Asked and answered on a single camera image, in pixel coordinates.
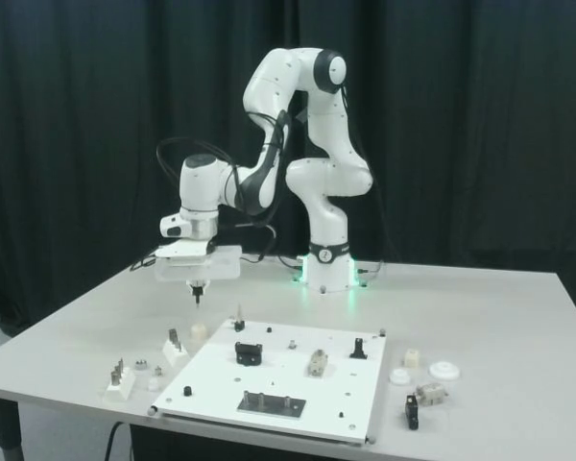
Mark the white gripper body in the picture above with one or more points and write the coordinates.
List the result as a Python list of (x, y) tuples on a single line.
[(221, 266)]

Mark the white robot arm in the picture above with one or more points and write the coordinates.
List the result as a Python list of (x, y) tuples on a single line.
[(317, 192)]

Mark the small white plug holder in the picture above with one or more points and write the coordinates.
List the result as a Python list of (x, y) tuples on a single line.
[(199, 332)]

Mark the white square peg holder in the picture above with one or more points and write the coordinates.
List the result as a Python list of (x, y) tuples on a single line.
[(175, 356)]

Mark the metal BNC plug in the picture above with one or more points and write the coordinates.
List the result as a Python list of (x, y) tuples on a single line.
[(158, 371)]

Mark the metal bolt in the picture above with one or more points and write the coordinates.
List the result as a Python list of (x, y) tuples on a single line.
[(140, 364)]

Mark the white task board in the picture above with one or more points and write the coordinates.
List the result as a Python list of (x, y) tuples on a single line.
[(278, 379)]

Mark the metal round peg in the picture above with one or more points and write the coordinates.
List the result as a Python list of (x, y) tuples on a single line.
[(112, 377), (118, 372)]

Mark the white round peg holder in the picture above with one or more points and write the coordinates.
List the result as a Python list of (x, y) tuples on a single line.
[(120, 390)]

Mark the black cabinet under table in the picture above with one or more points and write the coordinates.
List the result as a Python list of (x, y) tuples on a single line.
[(221, 447)]

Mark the black curtain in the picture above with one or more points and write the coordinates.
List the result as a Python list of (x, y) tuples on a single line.
[(77, 144)]

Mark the white medium gear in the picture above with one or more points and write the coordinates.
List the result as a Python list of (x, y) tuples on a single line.
[(400, 376)]

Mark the white cube holder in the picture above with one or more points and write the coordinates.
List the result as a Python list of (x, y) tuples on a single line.
[(412, 358)]

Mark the black Ethernet plug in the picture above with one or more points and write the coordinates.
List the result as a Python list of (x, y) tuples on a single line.
[(412, 409)]

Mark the white large gear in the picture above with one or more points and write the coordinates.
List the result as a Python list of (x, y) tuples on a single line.
[(444, 371)]

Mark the dark table leg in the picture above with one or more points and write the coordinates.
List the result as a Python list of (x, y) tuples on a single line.
[(2, 427)]

